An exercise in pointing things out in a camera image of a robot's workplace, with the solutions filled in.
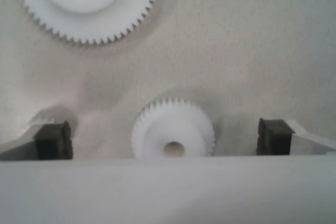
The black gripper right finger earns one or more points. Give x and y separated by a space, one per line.
275 137

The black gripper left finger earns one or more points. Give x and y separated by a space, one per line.
50 140

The white medium gear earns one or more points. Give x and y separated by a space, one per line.
173 124

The white large gear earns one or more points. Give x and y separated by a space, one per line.
78 24

